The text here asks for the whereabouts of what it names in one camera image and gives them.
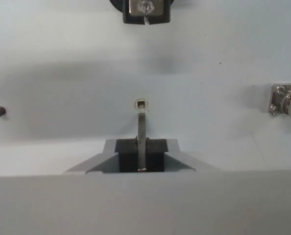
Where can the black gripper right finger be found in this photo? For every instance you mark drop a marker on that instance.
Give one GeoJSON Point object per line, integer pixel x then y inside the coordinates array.
{"type": "Point", "coordinates": [157, 156]}

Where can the white task board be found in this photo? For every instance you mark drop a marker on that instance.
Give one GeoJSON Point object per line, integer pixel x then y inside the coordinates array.
{"type": "Point", "coordinates": [62, 36]}

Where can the thin metal square peg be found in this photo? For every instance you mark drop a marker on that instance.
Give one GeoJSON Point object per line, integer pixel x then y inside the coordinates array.
{"type": "Point", "coordinates": [142, 147]}

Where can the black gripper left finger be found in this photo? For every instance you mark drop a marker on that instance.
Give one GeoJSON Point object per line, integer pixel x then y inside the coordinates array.
{"type": "Point", "coordinates": [125, 156]}

